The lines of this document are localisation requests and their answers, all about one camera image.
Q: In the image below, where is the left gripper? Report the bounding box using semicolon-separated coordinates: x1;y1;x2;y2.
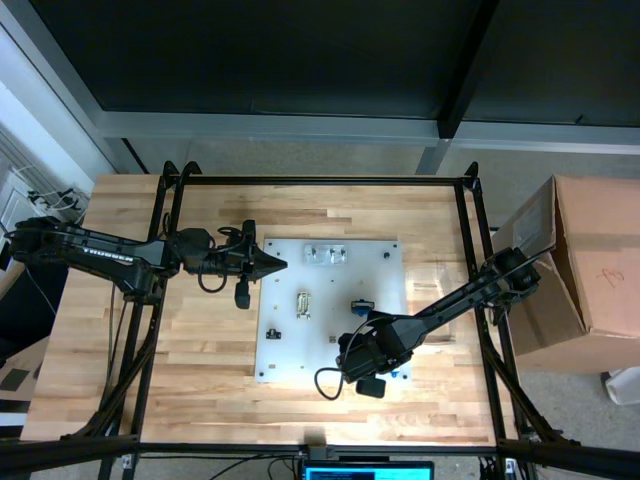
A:
239;219;290;288

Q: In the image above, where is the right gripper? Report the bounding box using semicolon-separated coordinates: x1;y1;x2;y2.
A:
337;328;402;385

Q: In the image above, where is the white task board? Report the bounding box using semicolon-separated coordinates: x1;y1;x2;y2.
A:
254;238;413;385

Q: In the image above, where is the clear plastic container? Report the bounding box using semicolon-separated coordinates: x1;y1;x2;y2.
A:
405;264;459;347

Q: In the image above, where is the blue screen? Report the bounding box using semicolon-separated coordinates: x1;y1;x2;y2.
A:
301;460;435;480

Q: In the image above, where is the cardboard box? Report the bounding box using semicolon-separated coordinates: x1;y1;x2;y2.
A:
492;173;640;375

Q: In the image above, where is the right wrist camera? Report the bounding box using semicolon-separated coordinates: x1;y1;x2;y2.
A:
355;378;387;399

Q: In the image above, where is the black camera cable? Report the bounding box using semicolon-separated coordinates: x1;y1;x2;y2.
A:
313;366;347;402
196;267;231;294

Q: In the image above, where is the black frame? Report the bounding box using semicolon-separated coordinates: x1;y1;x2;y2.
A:
0;159;640;480

